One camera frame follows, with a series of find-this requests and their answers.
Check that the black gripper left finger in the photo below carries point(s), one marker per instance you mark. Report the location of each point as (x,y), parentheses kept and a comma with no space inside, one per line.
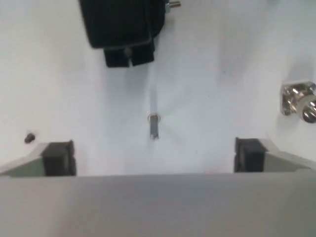
(58,159)

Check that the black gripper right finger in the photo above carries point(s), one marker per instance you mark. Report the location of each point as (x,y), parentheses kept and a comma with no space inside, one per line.
(249,156)

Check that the metal BNC plug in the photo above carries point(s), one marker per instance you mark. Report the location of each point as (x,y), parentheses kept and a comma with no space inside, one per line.
(309,108)

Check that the white task board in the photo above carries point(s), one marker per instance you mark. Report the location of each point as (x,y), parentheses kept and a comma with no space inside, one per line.
(212,74)

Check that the black D-SUB plug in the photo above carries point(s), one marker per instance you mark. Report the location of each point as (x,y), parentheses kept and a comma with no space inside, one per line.
(118,24)

